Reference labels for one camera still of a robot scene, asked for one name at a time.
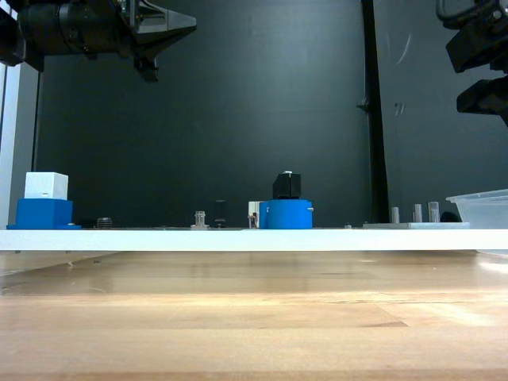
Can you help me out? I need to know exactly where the white taskboard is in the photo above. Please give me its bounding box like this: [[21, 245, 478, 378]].
[[0, 228, 508, 253]]

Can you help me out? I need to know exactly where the clear plastic tub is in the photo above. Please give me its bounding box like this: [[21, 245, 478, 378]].
[[445, 189, 508, 256]]

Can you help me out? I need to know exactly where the white cube block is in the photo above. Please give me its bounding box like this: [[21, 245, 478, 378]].
[[24, 171, 69, 201]]

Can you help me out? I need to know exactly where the grey metal peg block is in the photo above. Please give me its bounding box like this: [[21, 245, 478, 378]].
[[363, 221, 471, 230]]

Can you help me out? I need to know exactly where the black upright plug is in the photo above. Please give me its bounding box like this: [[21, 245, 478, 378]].
[[215, 200, 229, 228]]

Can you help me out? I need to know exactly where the black block with silver top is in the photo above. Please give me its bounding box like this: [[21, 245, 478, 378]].
[[272, 170, 301, 199]]

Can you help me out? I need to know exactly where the blue round holder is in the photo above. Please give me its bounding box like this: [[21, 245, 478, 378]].
[[256, 198, 314, 230]]

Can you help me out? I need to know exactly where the blue square mount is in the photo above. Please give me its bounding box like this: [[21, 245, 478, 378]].
[[6, 198, 83, 230]]

